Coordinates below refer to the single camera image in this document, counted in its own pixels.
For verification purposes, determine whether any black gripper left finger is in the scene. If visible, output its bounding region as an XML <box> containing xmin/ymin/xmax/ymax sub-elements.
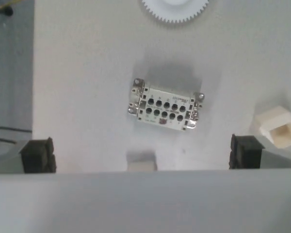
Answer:
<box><xmin>0</xmin><ymin>136</ymin><xmax>57</xmax><ymax>174</ymax></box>

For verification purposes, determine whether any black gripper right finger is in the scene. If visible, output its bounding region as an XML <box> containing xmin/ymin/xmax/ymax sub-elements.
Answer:
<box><xmin>228</xmin><ymin>133</ymin><xmax>291</xmax><ymax>171</ymax></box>

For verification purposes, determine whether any grey waterproof plug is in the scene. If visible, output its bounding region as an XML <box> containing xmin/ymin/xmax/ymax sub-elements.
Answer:
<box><xmin>126</xmin><ymin>77</ymin><xmax>207</xmax><ymax>130</ymax></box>

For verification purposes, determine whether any white plug holder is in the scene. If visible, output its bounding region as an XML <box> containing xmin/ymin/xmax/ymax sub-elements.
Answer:
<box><xmin>254</xmin><ymin>105</ymin><xmax>291</xmax><ymax>149</ymax></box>
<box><xmin>126</xmin><ymin>150</ymin><xmax>158</xmax><ymax>172</ymax></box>

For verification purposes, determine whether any white large gear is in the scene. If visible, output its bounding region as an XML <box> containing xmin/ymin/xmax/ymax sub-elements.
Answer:
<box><xmin>140</xmin><ymin>0</ymin><xmax>210</xmax><ymax>28</ymax></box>

